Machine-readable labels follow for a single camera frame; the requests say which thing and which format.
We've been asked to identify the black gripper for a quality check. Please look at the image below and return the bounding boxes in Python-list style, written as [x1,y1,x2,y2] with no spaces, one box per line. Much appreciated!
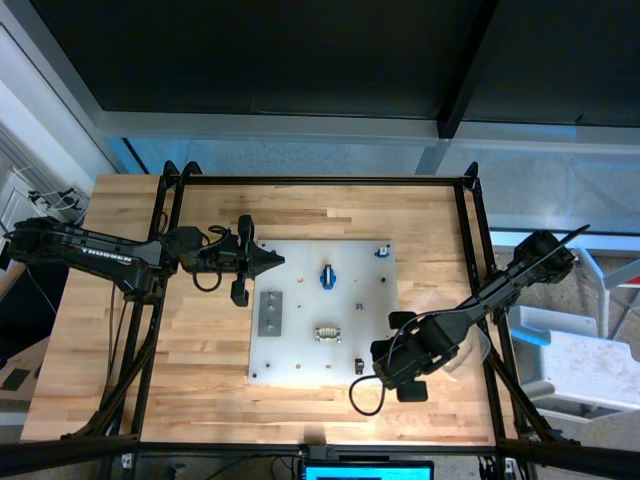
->
[369,310,430,403]
[219,214,286,307]

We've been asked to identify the grey metal bar plate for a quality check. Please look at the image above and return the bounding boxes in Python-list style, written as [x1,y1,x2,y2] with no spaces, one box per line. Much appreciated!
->
[256,289,284,338]

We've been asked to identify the white taskboard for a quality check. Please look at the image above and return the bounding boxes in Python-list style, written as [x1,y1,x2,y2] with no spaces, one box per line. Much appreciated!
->
[248,238,400,387]

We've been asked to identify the clear plastic container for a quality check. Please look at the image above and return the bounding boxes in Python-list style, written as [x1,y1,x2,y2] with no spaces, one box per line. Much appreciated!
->
[405,292,489,386]

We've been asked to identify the blue rod clamp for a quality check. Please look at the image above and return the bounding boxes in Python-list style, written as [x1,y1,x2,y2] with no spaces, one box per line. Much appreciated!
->
[317,262,339,292]

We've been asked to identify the screen with blue edge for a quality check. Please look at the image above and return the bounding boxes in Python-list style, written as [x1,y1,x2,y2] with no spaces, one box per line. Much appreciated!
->
[298,459,435,480]

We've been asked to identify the white step stool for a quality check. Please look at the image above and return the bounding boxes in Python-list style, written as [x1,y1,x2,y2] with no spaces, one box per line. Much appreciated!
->
[509,304,640,421]

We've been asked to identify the white metal chair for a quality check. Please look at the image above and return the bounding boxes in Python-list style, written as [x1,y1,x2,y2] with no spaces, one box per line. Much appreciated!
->
[574,244,640,341]

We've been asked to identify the brown cardboard box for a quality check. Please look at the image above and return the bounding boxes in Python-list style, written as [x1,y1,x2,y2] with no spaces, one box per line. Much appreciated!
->
[0,333,54,401]

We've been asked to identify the black cable loop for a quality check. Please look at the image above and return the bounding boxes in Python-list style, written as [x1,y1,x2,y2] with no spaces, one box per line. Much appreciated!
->
[348,372,390,417]
[191,264,225,294]

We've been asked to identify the black table frame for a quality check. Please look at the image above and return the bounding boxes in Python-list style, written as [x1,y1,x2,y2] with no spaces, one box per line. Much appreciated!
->
[0,159,640,480]

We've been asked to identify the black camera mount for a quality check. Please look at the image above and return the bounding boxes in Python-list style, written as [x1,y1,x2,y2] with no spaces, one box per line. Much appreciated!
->
[303,442,335,464]

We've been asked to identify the aluminium partition frame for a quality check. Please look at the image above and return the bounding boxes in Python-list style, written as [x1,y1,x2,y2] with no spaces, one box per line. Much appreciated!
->
[0,0,640,174]

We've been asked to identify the black plugs with white cables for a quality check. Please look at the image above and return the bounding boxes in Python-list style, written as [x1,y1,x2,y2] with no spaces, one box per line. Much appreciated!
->
[24,185,85,214]

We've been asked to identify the black partition post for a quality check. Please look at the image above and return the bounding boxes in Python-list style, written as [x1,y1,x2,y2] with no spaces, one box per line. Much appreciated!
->
[437,0,501,141]

